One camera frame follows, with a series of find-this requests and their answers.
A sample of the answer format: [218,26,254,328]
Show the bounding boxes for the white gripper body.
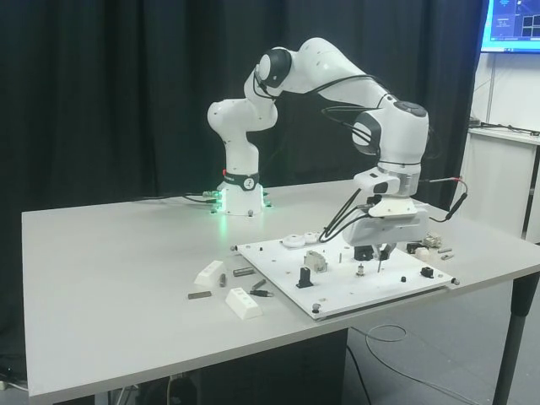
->
[342,202,432,251]

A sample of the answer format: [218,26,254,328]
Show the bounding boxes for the white peg holder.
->
[224,287,264,320]
[193,260,226,286]

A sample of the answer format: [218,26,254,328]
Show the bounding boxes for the white task board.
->
[235,237,462,323]

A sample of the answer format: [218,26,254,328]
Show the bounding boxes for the white cabinet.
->
[465,123,540,246]

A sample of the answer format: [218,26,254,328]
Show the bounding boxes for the black table leg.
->
[492,276,532,405]

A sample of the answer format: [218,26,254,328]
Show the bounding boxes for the dark box under table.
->
[23,327,350,405]

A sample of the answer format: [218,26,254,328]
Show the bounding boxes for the blue screen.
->
[480,0,540,55]

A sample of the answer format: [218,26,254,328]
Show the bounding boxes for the black curtains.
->
[0,0,487,220]

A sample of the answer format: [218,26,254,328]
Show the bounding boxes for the black gripper cable bundle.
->
[318,187,376,246]

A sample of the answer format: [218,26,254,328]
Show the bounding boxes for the thin black rod on wire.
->
[424,175,471,224]

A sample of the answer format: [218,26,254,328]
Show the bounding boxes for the thin grey floor cable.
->
[364,323,424,405]

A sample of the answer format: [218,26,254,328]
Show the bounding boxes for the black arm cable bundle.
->
[251,62,397,147]

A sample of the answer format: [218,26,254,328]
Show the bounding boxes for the black foot cables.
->
[143,190,224,207]

